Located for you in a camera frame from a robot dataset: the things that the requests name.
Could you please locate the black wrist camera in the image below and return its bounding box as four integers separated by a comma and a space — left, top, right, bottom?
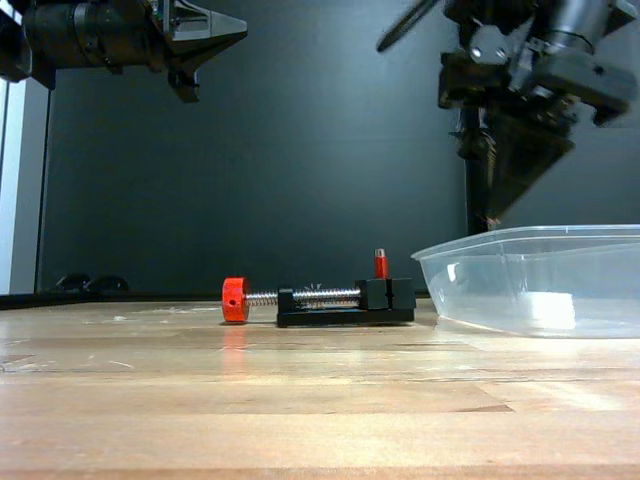
438, 27, 521, 114

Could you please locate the black aluminium frame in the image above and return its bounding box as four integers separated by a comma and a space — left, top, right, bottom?
0, 272, 436, 307

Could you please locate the black cable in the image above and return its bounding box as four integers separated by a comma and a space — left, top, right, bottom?
375, 0, 446, 54

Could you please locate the clear plastic tub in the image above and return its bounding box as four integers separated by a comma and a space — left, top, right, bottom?
409, 223, 640, 341

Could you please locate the grey metal partition frame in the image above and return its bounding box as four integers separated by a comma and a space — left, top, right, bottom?
0, 79, 39, 296

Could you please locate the black room post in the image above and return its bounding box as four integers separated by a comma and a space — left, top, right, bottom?
462, 107, 496, 237

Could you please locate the black clamp with red knob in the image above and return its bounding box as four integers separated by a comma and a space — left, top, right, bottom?
221, 276, 417, 330

